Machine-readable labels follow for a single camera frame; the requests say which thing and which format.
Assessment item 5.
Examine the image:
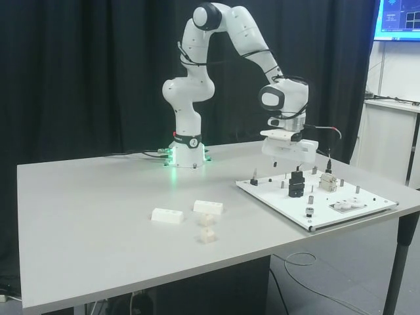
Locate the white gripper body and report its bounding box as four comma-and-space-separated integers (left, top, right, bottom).
261, 137, 320, 164

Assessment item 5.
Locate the black cable on table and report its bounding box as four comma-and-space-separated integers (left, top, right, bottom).
107, 148, 175, 161

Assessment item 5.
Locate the white cabinet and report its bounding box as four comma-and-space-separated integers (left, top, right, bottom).
355, 97, 420, 190

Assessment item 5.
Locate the grey floor cable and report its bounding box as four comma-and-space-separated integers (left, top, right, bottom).
272, 251, 388, 315

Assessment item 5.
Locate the blue screen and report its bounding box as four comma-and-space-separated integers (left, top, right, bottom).
373, 0, 420, 43

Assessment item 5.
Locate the beige plug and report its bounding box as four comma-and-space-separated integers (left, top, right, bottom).
319, 173, 339, 193

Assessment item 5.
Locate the black curtain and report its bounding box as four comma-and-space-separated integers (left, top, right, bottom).
0, 0, 377, 298

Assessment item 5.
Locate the long white peg holder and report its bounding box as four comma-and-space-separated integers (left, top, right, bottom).
151, 207, 185, 225
193, 199, 224, 216

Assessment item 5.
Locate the dark table leg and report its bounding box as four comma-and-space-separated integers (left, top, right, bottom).
383, 209, 418, 315

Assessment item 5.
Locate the white task board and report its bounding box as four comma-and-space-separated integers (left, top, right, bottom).
232, 167, 400, 233

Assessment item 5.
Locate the black D-SUB plug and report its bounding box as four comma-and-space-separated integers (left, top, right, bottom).
288, 171, 306, 199

